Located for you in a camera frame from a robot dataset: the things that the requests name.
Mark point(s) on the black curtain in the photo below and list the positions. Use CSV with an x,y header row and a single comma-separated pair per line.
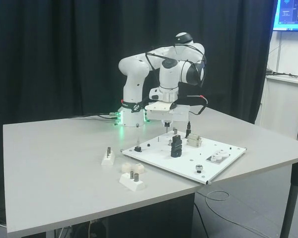
x,y
64,49

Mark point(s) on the black D-SUB plug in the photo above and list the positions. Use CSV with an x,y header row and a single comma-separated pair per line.
x,y
176,147

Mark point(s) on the metal bolt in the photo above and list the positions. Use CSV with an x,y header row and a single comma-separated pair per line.
x,y
199,168

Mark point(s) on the cream plug holder block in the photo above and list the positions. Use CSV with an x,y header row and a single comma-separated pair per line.
x,y
137,168
126,168

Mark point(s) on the white medium gear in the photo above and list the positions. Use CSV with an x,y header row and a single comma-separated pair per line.
x,y
218,156

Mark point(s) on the white small gear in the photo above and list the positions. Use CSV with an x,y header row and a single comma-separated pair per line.
x,y
214,158

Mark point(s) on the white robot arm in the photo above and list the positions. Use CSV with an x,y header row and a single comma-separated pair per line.
x,y
131,74

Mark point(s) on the dark grey table leg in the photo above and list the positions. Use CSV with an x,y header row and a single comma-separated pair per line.
x,y
291,198

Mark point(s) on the black USB plug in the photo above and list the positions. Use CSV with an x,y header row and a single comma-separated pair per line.
x,y
188,131

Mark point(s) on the white task board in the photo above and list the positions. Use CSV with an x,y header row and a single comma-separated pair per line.
x,y
188,163

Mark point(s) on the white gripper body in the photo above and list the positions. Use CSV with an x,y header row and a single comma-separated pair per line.
x,y
169,115

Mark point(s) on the beige waterproof plug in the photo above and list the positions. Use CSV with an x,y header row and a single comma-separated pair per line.
x,y
194,141

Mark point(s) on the white round peg holder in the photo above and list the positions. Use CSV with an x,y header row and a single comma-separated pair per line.
x,y
131,184

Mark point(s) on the blue screen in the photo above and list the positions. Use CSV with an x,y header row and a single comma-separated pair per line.
x,y
291,15

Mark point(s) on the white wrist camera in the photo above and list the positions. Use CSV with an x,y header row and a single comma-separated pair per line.
x,y
155,93

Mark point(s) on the white square peg holder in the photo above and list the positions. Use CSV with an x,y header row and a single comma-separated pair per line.
x,y
108,160

